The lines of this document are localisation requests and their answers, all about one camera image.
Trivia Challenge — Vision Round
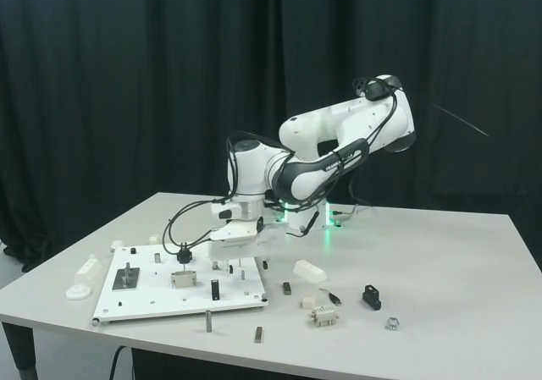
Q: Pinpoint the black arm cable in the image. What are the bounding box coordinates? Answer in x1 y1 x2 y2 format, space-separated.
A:
163 77 401 256

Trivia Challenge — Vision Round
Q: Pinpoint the black table leg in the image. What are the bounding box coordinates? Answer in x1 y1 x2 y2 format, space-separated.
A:
2 322 35 380

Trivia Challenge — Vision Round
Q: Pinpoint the black USB plug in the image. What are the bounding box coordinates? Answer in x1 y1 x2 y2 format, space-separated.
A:
319 287 343 307

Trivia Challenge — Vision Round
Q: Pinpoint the beige waterproof plug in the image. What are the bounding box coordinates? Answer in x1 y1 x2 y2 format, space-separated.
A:
307 306 331 326

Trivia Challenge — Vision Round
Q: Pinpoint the thin black overhead cable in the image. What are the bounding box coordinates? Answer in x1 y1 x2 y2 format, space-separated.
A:
427 102 492 138

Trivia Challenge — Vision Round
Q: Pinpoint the black D-SUB plug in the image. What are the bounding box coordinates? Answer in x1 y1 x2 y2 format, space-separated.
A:
362 284 382 312

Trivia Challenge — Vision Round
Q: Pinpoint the white task board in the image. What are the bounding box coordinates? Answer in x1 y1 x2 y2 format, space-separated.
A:
91 238 268 326

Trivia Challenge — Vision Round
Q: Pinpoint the black cable under table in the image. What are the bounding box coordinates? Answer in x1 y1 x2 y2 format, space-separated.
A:
110 345 128 380

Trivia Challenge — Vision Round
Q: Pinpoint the white large gear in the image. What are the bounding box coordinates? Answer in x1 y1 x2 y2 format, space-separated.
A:
65 284 92 301

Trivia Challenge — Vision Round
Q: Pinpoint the white peg holder with holes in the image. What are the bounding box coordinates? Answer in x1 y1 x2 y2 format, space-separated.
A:
294 260 329 284
75 256 105 284

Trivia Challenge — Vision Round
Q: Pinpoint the black curtain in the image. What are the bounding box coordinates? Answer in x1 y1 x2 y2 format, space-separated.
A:
0 0 542 271

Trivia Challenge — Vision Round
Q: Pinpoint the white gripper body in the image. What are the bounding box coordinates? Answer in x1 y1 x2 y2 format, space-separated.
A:
207 229 284 263

